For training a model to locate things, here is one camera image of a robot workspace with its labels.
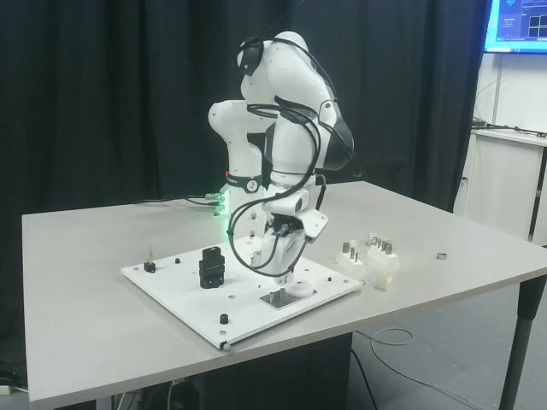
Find dark grey table leg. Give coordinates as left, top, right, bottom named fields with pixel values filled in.
left=499, top=281, right=542, bottom=410

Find black floor cable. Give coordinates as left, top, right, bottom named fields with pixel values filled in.
left=350, top=349, right=382, bottom=410

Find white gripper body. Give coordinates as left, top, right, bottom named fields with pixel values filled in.
left=261, top=230, right=308, bottom=281

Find white cabinet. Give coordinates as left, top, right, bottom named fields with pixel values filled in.
left=452, top=126, right=547, bottom=247

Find white peg holder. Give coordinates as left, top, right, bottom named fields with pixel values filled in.
left=336, top=249, right=366, bottom=274
left=366, top=245, right=402, bottom=279

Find thin black cable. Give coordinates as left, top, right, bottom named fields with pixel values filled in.
left=469, top=120, right=547, bottom=138

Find blue screen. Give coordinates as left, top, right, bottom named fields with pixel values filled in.
left=482, top=0, right=547, bottom=55

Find black looped cable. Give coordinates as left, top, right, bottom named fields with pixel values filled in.
left=225, top=187, right=303, bottom=279

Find white large gear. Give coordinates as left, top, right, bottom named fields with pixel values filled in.
left=286, top=279, right=315, bottom=298

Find grey floor cable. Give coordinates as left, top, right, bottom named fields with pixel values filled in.
left=369, top=327, right=547, bottom=405

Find black curtains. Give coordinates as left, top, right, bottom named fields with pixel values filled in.
left=0, top=0, right=492, bottom=381

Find white task board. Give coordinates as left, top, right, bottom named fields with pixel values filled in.
left=120, top=233, right=363, bottom=352

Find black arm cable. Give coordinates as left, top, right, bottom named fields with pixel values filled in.
left=237, top=25, right=368, bottom=185

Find black base cable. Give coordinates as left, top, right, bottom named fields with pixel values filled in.
left=143, top=194, right=226, bottom=210

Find black D-SUB plug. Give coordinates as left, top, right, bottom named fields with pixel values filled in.
left=198, top=246, right=227, bottom=290

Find black control box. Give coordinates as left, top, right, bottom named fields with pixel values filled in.
left=187, top=331, right=354, bottom=410

